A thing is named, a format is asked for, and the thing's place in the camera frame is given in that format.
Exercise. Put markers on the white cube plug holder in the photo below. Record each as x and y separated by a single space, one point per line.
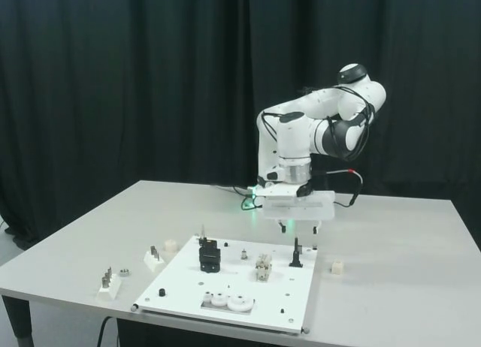
337 267

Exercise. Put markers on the black USB plug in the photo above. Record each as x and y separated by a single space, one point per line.
295 262

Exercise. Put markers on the black round waterproof plug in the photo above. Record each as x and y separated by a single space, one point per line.
162 293

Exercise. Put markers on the metal hex nut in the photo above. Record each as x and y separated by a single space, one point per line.
125 272

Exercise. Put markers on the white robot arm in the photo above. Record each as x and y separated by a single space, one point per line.
293 136

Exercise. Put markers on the white small gear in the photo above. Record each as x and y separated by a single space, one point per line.
207 297

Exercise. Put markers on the grey table leg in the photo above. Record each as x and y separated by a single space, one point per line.
17 324

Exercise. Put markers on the white task board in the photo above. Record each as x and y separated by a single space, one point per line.
188 287

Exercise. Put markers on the metal BNC plug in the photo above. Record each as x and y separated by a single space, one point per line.
244 255

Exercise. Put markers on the white square peg holder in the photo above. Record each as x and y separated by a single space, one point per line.
155 263

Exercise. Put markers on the white large gear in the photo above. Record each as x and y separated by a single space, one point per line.
239 302

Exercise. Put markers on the white round plug holder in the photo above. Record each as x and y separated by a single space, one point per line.
170 246

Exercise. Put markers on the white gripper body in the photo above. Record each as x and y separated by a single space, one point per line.
300 208

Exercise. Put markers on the beige Ethernet plug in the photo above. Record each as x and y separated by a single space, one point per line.
263 268

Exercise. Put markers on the black D-SUB plug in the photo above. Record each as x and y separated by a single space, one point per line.
209 257

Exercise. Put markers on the large metal square peg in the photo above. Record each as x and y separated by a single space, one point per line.
152 251

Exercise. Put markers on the black curtain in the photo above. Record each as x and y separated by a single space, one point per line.
112 80

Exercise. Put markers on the white medium gear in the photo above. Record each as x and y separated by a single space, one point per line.
218 298

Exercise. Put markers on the white round peg holder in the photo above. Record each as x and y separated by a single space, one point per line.
108 291

